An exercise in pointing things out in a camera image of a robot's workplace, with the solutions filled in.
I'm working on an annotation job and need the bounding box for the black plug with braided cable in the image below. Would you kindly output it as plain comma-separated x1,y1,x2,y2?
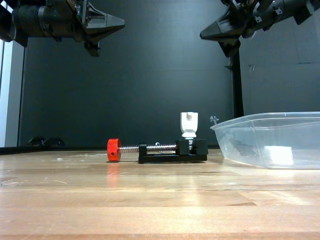
209,115,260,158

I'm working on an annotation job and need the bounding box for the white power receptacle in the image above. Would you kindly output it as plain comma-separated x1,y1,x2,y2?
179,111,200,151

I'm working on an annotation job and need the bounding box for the clear plastic tub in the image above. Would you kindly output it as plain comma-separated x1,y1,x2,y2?
209,111,320,171

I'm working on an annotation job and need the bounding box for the black vise with red knob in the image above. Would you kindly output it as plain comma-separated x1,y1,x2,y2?
106,137,209,165

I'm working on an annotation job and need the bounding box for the black frame post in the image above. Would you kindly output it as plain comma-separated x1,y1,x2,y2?
224,56,245,120

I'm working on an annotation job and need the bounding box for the black corner bracket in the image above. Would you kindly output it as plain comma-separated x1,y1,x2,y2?
28,136,46,146
43,136,65,146

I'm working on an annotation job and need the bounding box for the black frame rail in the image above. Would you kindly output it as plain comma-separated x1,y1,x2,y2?
0,144,222,156

